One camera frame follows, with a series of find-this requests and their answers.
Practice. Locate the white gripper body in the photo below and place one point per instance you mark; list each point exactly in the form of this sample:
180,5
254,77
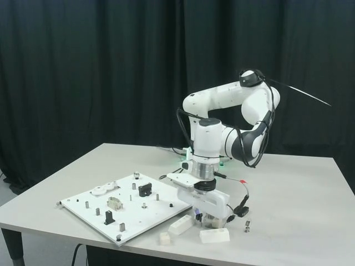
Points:
208,202

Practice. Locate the flat white wrist plate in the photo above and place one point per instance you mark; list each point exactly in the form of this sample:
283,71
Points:
181,180

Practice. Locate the small white block holder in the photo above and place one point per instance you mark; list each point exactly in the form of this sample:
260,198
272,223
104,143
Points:
165,239

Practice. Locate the white large gear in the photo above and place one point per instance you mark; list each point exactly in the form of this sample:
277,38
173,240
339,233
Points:
97,191

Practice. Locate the black USB plug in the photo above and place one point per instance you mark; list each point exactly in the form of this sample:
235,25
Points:
229,219

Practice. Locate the black D-SUB plug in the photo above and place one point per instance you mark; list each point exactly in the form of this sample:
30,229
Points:
240,212

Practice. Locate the black wrist band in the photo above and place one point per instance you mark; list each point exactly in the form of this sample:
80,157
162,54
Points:
205,186

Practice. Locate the black curtain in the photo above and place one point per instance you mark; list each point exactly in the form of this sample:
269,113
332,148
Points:
83,55

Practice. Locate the white medium gear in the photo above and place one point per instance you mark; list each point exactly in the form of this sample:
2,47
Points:
107,187

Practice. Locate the small white peg holder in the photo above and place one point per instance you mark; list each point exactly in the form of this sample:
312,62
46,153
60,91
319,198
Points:
215,223

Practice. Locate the large metal square peg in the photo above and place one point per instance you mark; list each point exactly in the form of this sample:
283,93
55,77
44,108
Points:
122,227

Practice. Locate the small metal square peg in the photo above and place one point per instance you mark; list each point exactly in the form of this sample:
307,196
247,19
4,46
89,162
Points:
97,212

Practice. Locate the dark table leg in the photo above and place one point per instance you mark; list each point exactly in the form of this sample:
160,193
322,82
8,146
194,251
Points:
12,246

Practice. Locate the long white holder with holes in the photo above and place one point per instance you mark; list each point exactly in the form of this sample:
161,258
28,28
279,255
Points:
181,225
215,237

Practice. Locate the white task board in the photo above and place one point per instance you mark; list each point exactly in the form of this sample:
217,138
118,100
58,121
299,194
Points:
83,219

